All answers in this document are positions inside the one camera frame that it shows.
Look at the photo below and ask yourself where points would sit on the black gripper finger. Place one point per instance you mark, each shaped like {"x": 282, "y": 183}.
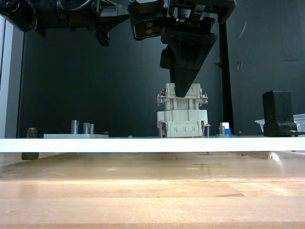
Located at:
{"x": 188, "y": 59}
{"x": 103, "y": 35}
{"x": 114, "y": 16}
{"x": 165, "y": 59}

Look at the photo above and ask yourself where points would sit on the beige HAN10E connector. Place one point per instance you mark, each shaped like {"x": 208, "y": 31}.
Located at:
{"x": 195, "y": 91}

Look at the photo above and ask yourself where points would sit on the beige hub connector base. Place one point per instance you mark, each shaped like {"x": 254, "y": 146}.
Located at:
{"x": 183, "y": 130}

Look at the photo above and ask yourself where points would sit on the small blue white connector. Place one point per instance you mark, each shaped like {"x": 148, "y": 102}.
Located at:
{"x": 225, "y": 125}

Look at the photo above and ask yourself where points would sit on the white mounting board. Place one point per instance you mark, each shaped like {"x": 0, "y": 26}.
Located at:
{"x": 152, "y": 145}

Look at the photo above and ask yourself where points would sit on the small steel peg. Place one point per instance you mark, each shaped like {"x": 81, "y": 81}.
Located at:
{"x": 75, "y": 127}
{"x": 86, "y": 128}
{"x": 92, "y": 129}

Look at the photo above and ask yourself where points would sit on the black socket housing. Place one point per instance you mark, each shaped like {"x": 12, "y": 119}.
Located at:
{"x": 277, "y": 112}

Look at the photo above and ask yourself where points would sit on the grey metal plate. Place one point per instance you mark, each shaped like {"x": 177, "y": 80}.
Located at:
{"x": 71, "y": 136}

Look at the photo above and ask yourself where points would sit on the black threaded screw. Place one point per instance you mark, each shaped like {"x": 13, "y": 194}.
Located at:
{"x": 32, "y": 133}

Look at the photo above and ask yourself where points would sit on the clear plastic tub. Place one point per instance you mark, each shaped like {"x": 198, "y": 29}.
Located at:
{"x": 300, "y": 119}

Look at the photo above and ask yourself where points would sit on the black board foot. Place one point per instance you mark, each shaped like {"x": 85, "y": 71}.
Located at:
{"x": 30, "y": 156}

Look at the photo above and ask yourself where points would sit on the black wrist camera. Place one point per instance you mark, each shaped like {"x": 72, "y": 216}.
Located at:
{"x": 147, "y": 26}

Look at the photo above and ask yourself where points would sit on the black metal frame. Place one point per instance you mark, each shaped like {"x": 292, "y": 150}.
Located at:
{"x": 226, "y": 95}

